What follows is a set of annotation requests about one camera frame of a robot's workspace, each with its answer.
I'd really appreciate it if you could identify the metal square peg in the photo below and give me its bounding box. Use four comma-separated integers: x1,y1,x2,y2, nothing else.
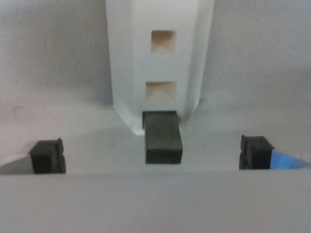
141,110,184,165

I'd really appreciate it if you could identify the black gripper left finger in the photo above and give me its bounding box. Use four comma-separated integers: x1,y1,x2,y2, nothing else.
0,137,67,175

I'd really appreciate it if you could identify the white square peg holder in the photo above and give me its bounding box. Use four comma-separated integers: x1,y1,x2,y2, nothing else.
104,0,215,135

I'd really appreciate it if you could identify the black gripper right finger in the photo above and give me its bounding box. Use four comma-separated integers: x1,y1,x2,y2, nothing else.
239,134,311,171

